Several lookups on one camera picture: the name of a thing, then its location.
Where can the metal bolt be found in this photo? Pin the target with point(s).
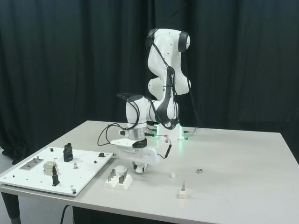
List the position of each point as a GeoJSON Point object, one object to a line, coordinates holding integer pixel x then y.
{"type": "Point", "coordinates": [199, 170]}

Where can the white large gear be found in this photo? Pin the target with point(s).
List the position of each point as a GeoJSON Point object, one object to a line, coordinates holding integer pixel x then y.
{"type": "Point", "coordinates": [121, 168]}

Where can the white medium gear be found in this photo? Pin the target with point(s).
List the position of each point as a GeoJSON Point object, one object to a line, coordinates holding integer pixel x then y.
{"type": "Point", "coordinates": [140, 170]}

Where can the black curtain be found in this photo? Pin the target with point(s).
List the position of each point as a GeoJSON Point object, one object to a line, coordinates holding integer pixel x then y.
{"type": "Point", "coordinates": [70, 58]}

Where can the thin pointed metal peg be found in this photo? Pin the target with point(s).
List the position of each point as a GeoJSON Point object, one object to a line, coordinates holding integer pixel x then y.
{"type": "Point", "coordinates": [183, 184]}

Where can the medium metal round peg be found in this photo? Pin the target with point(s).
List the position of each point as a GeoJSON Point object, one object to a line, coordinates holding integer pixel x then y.
{"type": "Point", "coordinates": [109, 176]}

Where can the white task board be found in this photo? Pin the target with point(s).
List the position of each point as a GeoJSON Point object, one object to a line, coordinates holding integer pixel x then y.
{"type": "Point", "coordinates": [88, 172]}

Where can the dark table leg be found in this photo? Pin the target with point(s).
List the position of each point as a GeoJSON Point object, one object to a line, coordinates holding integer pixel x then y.
{"type": "Point", "coordinates": [10, 207]}

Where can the metal BNC plug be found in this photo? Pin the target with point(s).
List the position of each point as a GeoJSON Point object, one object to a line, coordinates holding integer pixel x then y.
{"type": "Point", "coordinates": [75, 165]}

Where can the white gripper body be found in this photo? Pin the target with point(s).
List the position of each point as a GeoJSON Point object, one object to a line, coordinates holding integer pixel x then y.
{"type": "Point", "coordinates": [144, 155]}

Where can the grey waterproof plug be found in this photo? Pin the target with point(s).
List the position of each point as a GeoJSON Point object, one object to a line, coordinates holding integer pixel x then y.
{"type": "Point", "coordinates": [49, 168]}

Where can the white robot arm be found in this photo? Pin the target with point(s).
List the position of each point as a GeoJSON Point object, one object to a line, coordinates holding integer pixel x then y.
{"type": "Point", "coordinates": [163, 58]}

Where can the small white peg holder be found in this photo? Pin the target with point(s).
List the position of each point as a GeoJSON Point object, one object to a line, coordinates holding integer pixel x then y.
{"type": "Point", "coordinates": [182, 194]}

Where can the metal square peg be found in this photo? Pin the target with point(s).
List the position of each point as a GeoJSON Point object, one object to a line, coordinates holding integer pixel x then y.
{"type": "Point", "coordinates": [121, 180]}
{"type": "Point", "coordinates": [124, 176]}

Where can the black USB plug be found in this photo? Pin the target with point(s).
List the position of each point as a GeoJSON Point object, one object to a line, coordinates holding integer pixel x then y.
{"type": "Point", "coordinates": [55, 178]}

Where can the thick metal round peg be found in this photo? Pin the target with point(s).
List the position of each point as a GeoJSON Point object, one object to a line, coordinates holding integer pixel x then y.
{"type": "Point", "coordinates": [113, 173]}

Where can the thin black rod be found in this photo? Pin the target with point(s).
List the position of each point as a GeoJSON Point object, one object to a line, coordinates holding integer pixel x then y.
{"type": "Point", "coordinates": [168, 151]}

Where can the black D-SUB plug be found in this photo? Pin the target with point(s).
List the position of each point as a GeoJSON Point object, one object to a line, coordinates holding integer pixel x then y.
{"type": "Point", "coordinates": [67, 152]}

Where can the white small gear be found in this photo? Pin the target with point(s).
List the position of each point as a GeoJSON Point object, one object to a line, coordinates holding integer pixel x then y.
{"type": "Point", "coordinates": [172, 175]}

